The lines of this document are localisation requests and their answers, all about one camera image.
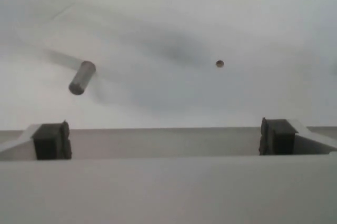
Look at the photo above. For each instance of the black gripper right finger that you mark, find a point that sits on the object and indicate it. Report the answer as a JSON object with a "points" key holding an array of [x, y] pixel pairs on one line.
{"points": [[279, 138]]}

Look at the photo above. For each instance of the metal round peg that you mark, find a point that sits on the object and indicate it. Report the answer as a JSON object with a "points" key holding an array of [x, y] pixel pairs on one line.
{"points": [[81, 78]]}

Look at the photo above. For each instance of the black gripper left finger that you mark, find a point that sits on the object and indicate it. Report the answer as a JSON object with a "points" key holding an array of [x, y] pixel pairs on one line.
{"points": [[51, 141]]}

